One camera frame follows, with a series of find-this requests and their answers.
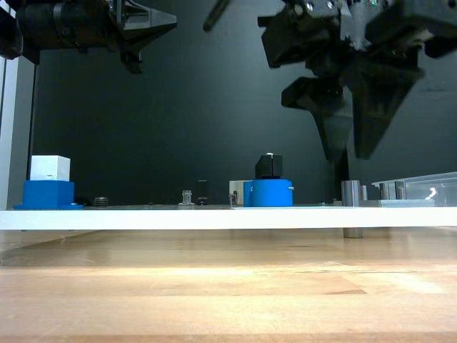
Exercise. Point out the white cube connector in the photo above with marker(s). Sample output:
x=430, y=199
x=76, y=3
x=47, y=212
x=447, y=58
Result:
x=50, y=168

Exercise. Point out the small clear connector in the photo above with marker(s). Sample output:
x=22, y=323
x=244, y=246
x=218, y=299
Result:
x=186, y=198

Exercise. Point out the white board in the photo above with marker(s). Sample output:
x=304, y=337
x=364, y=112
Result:
x=178, y=218

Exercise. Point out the black knurled screw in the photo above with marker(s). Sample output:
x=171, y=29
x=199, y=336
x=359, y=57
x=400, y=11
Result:
x=101, y=202

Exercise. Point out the small black socket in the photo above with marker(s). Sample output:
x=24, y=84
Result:
x=203, y=191

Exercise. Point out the clear plastic tub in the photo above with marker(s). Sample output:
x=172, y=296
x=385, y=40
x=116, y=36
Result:
x=428, y=178

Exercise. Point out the blue round holder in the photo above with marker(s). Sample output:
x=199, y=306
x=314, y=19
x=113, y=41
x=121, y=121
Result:
x=269, y=194

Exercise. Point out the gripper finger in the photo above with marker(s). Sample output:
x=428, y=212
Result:
x=143, y=37
x=150, y=18
x=382, y=100
x=333, y=125

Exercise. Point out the black plug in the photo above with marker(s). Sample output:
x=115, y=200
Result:
x=268, y=166

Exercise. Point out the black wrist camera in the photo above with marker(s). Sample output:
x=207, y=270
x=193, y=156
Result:
x=300, y=39

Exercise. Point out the grey metal block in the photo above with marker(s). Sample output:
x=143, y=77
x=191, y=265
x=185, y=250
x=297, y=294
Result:
x=407, y=203

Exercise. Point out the blue square holder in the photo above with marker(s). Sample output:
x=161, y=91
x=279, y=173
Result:
x=48, y=194

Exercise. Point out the steel cylinder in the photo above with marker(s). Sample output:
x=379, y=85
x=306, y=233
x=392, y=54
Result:
x=351, y=193

